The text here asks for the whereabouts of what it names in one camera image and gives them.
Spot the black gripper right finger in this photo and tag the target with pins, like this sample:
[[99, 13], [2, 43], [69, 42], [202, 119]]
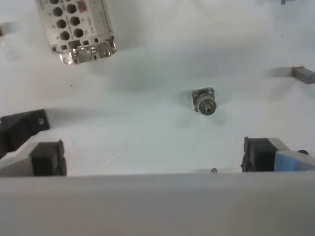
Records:
[[261, 156]]

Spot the grey metal peg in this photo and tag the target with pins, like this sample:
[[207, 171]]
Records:
[[304, 74], [283, 2]]

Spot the black USB plug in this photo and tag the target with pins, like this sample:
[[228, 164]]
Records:
[[9, 138]]

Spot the metal BNC plug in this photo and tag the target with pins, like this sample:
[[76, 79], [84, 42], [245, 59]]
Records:
[[207, 107]]

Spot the white task board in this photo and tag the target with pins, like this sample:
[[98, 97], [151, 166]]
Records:
[[147, 123]]

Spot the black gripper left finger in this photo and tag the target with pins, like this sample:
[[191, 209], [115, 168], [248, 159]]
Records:
[[48, 158]]

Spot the beige waterproof plug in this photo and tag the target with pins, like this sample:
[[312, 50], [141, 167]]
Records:
[[73, 27]]

